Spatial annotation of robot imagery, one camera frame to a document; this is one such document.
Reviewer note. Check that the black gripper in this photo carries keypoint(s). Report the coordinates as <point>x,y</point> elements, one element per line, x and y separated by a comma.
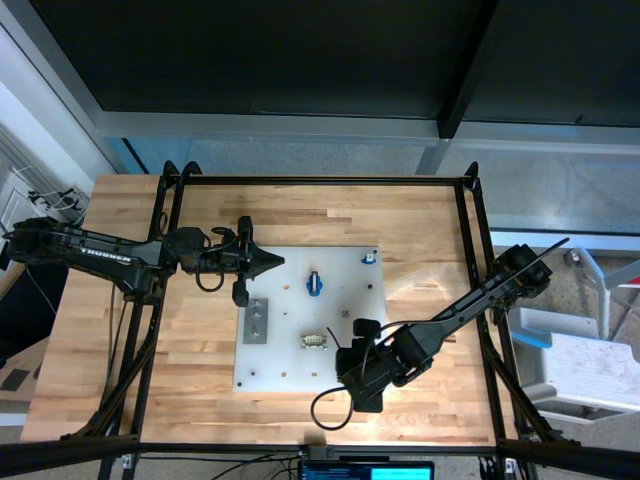
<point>372,370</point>
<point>244,260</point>

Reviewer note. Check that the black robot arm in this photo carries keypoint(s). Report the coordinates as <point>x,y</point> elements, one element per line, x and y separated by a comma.
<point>100,252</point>
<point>460,315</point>

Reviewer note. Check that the beige multi-pin connector housing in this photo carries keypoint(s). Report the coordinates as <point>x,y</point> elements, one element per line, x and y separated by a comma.
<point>313,343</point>

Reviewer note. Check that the blue holder with silver connector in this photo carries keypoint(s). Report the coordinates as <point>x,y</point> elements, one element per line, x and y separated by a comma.
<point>314,284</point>

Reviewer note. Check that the white mounting board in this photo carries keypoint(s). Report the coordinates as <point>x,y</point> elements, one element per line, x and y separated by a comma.
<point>300,360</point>

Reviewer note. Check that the grey metal plate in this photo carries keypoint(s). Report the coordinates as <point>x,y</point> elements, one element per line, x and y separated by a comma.
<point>250,337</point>

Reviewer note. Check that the small blue socket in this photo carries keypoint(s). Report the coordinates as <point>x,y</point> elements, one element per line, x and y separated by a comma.
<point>368,258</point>

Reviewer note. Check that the clear plastic tub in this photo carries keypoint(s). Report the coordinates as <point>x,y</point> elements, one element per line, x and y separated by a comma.
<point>425,290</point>

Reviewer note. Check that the laptop screen with blue edge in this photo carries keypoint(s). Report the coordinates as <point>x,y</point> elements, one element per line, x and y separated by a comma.
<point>390,472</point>

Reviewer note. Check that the power strip with plugs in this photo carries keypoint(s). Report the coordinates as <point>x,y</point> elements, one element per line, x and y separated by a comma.
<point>60,202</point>

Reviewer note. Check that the white step stool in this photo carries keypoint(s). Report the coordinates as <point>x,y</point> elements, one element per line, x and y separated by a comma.
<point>585,370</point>

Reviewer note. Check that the brown cardboard box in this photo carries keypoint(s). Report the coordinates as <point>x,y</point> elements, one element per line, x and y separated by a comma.
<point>20,360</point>

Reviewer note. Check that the black low camera box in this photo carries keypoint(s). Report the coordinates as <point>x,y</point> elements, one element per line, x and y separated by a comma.
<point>320,452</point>

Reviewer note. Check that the black table frame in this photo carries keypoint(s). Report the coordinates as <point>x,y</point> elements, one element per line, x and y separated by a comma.
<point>320,180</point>

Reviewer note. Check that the white metal chair frame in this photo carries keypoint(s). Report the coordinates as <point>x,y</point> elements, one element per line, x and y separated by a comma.
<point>604,310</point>

